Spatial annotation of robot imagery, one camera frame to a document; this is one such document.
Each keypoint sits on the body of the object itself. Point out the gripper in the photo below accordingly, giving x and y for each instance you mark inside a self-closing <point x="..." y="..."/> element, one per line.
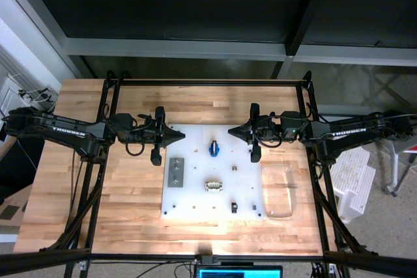
<point x="143" y="136"/>
<point x="266" y="131"/>

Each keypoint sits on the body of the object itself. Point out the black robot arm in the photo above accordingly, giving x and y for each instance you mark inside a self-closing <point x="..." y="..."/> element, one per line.
<point x="65" y="128"/>
<point x="348" y="133"/>

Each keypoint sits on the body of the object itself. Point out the large blue connector clamp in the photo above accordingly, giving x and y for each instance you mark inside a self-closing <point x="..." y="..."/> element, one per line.
<point x="214" y="152"/>

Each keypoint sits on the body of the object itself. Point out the grey metal peg plate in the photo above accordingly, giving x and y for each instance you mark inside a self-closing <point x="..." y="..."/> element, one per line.
<point x="170" y="174"/>

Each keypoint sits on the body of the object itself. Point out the beige multi-pin connector housing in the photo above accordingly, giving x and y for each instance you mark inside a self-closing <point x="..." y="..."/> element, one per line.
<point x="213" y="187"/>

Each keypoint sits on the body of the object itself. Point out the white task board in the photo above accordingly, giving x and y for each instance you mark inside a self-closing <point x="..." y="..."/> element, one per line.
<point x="202" y="200"/>

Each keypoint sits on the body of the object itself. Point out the black plug socket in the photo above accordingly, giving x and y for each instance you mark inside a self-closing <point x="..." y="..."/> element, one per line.
<point x="234" y="208"/>

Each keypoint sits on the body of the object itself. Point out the clear plastic tub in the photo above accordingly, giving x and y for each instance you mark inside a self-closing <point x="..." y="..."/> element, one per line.
<point x="280" y="206"/>

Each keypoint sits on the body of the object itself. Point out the white plastic step stool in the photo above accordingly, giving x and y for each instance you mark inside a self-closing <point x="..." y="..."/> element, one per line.
<point x="353" y="177"/>

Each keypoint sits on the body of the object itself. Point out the laptop with blue screen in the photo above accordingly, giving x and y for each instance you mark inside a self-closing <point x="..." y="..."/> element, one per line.
<point x="238" y="273"/>

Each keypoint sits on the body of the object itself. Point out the grey metal cart leg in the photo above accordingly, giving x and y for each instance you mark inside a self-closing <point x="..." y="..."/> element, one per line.
<point x="395" y="167"/>

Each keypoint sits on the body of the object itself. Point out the black table-level camera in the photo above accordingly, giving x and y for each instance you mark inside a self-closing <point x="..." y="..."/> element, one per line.
<point x="206" y="258"/>

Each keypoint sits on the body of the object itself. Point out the black aluminium frame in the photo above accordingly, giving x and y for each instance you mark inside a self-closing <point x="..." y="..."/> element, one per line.
<point x="49" y="258"/>

